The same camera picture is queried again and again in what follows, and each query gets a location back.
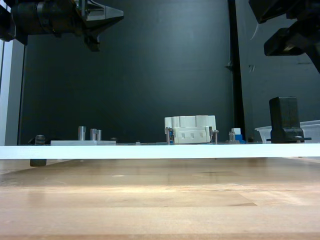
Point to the small white blue socket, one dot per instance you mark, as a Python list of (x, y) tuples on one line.
[(236, 131)]

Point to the beige connector housing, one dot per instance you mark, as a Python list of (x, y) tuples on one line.
[(192, 135)]

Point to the black board foot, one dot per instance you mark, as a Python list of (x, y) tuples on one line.
[(38, 163)]

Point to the short steel bar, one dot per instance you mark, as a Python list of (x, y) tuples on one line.
[(82, 133), (99, 135), (93, 135)]

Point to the grey metal bar plate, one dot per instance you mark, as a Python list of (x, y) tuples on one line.
[(75, 142)]

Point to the black threaded screw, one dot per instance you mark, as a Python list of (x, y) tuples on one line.
[(40, 140)]

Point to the black wall post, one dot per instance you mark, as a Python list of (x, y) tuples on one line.
[(237, 100)]

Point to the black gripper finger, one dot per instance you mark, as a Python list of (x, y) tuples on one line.
[(97, 26), (315, 56), (100, 11)]

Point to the clear plastic tub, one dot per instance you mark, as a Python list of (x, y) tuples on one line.
[(262, 133)]

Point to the white task board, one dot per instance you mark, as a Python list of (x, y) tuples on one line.
[(160, 152)]

